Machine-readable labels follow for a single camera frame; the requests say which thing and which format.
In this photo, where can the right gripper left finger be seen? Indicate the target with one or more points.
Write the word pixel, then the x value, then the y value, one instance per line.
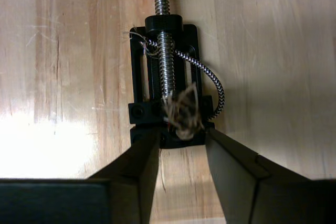
pixel 131 182

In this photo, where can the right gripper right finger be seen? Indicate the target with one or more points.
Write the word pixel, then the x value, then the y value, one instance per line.
pixel 236 182

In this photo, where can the silver threaded vise screw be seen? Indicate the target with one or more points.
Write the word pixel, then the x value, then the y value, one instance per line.
pixel 165 72

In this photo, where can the black vise clamp frame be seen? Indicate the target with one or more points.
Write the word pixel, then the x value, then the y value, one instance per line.
pixel 139 111

